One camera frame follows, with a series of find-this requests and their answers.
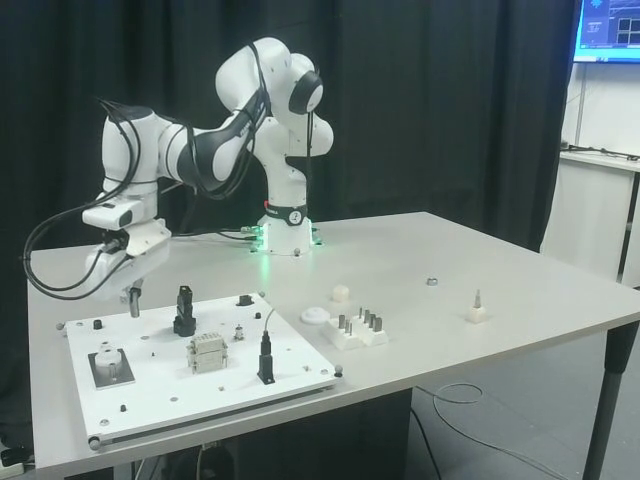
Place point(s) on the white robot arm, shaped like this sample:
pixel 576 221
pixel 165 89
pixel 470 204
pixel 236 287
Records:
pixel 280 150

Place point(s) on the blue screen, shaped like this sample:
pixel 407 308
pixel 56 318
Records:
pixel 610 30

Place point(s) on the dark grey table leg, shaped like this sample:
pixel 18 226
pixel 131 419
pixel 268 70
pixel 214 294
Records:
pixel 610 400

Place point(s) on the metal BNC plug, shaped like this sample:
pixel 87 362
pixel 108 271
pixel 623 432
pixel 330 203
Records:
pixel 239 332

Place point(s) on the small white bolt holder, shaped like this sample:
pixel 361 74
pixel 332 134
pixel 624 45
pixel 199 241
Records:
pixel 476 315

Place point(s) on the large metal round peg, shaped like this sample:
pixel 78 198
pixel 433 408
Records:
pixel 134 306

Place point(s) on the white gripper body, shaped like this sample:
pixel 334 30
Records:
pixel 107 275

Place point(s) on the metal bolt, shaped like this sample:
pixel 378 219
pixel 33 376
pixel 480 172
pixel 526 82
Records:
pixel 477 299

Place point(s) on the large metal square peg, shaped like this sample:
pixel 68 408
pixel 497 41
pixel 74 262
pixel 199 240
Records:
pixel 379 325

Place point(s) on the white task board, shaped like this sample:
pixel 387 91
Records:
pixel 165 390

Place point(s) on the white medium gear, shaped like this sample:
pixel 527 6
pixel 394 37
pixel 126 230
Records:
pixel 110 364

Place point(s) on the white square peg holder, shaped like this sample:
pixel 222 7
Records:
pixel 377 338

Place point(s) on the white large gear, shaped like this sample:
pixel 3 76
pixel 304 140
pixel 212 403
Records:
pixel 314 316

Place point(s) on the white cube holder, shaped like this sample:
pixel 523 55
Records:
pixel 340 293

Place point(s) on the black D-SUB plug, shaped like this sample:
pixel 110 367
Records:
pixel 183 312

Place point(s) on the black curtain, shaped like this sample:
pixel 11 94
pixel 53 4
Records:
pixel 450 125

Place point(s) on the metal nut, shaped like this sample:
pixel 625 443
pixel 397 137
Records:
pixel 432 281

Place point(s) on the beige multi-pin connector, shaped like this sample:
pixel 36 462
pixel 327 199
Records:
pixel 206 354

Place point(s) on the medium metal round peg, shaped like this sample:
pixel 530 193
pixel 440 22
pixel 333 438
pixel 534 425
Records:
pixel 341 323

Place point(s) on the white round peg holder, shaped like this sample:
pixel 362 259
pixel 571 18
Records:
pixel 345 341

